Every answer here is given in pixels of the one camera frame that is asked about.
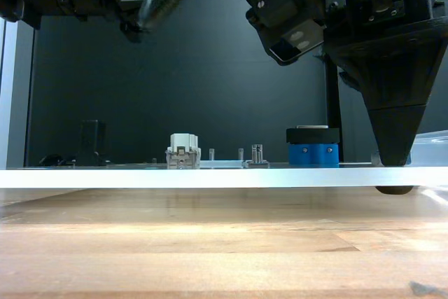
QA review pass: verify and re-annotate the small metal socket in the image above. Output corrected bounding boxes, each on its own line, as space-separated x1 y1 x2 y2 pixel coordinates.
244 143 270 169

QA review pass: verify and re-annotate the clear plastic tub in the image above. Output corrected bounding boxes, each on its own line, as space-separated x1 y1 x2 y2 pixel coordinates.
405 130 448 167

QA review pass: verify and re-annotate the black connector with silver top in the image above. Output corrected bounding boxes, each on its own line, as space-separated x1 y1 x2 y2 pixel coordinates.
286 124 340 145

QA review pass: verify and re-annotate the black rubber board foot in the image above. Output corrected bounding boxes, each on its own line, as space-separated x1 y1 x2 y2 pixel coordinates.
374 185 414 195

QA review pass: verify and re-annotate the grey window frame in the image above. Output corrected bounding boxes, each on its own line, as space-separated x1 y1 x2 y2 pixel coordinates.
0 15 36 170

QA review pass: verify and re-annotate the white board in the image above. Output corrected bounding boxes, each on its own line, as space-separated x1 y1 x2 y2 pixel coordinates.
0 162 448 190

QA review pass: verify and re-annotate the blue clamp block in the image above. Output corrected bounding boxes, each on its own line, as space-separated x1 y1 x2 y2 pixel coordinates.
288 142 340 168

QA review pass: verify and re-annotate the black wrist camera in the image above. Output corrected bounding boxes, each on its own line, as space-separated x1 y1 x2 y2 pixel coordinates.
244 0 326 67

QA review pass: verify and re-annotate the grey rectangular connector housing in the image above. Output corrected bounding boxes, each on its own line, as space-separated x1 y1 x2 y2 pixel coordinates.
164 133 202 169

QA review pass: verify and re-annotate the aluminium bar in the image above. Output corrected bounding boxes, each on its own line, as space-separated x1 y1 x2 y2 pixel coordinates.
199 160 246 169

